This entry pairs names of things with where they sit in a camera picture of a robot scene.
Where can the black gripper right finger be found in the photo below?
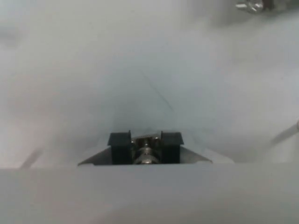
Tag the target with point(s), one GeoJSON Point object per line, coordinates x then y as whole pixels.
{"type": "Point", "coordinates": [171, 149]}

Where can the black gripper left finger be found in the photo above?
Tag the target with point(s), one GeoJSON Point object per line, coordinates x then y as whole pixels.
{"type": "Point", "coordinates": [120, 149]}

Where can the white task board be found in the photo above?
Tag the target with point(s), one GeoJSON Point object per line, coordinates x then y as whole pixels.
{"type": "Point", "coordinates": [93, 70]}

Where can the slim metal square peg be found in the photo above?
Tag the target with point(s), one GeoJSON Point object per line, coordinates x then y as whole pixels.
{"type": "Point", "coordinates": [297, 123]}

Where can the metal BNC plug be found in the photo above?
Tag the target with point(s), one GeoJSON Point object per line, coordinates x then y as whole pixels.
{"type": "Point", "coordinates": [147, 158]}

